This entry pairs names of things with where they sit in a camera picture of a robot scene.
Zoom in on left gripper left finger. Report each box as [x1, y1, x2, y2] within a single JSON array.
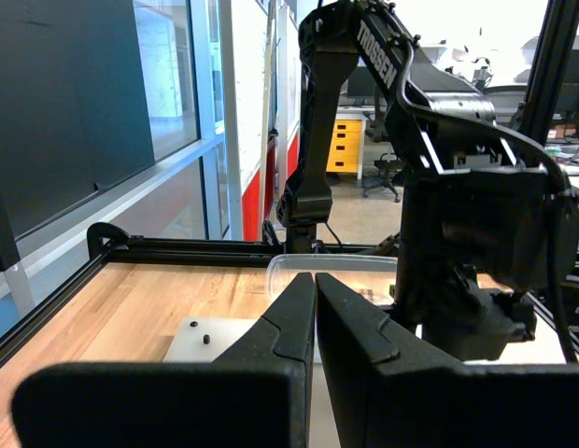
[[11, 273, 316, 448]]

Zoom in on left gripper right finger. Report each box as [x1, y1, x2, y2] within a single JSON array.
[[316, 273, 579, 448]]

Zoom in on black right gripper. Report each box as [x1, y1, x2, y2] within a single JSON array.
[[387, 166, 579, 363]]

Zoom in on white board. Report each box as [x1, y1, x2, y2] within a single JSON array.
[[162, 316, 569, 448]]

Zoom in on black office chair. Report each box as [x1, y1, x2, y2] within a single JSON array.
[[362, 83, 405, 203]]

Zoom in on clear plastic tub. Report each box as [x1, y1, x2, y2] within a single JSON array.
[[265, 254, 399, 304]]

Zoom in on yellow drawer cabinet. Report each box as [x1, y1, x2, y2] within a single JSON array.
[[332, 119, 364, 175]]

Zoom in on black computer monitor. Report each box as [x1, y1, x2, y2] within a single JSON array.
[[553, 50, 579, 125]]

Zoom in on black frame rail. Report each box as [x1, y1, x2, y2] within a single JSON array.
[[88, 235, 402, 268], [0, 242, 132, 374]]

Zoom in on black frame corner bracket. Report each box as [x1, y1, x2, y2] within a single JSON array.
[[86, 222, 131, 253]]

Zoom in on black frame post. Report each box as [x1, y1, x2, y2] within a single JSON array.
[[520, 0, 578, 141]]

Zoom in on white window frame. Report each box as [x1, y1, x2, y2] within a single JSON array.
[[0, 0, 247, 328]]

